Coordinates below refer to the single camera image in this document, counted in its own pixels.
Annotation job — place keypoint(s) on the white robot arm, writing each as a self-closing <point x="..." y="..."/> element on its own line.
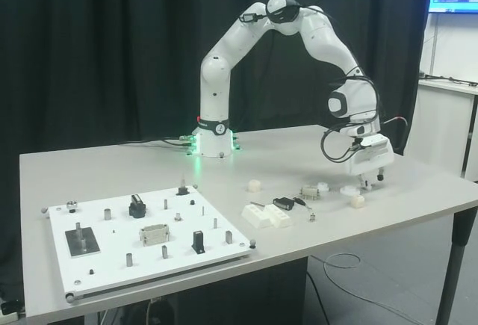
<point x="216" y="93"/>

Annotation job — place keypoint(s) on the white medium gear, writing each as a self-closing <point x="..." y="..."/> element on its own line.
<point x="323" y="186"/>

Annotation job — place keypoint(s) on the white cabinet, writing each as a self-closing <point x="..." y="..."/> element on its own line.
<point x="440" y="127"/>

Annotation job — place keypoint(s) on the small black plug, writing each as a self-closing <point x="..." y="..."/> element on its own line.
<point x="298" y="201"/>

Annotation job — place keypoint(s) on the medium metal square peg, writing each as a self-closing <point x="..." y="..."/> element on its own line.
<point x="164" y="253"/>

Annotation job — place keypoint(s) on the black D-SUB plug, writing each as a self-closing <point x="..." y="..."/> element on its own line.
<point x="282" y="203"/>

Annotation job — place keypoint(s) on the white task board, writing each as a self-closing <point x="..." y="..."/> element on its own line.
<point x="149" y="265"/>

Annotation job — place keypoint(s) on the white large gear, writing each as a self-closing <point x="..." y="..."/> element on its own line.
<point x="349" y="190"/>

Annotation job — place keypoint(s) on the beige waterproof plug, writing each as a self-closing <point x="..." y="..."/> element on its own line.
<point x="310" y="192"/>

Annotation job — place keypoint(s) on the small white peg holder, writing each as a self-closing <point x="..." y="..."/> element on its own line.
<point x="254" y="185"/>
<point x="357" y="201"/>

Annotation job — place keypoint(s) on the metal BNC plug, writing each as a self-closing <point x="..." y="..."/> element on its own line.
<point x="312" y="217"/>

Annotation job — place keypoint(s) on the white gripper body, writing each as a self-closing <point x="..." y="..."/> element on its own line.
<point x="369" y="160"/>

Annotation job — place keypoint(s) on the large metal round peg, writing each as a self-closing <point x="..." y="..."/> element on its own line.
<point x="107" y="214"/>
<point x="128" y="259"/>

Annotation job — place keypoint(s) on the large metal square peg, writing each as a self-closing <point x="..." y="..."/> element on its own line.
<point x="228" y="237"/>

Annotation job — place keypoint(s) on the black table leg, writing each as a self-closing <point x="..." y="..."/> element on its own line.
<point x="457" y="257"/>

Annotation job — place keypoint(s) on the black curtain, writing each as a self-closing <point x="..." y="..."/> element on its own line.
<point x="93" y="59"/>

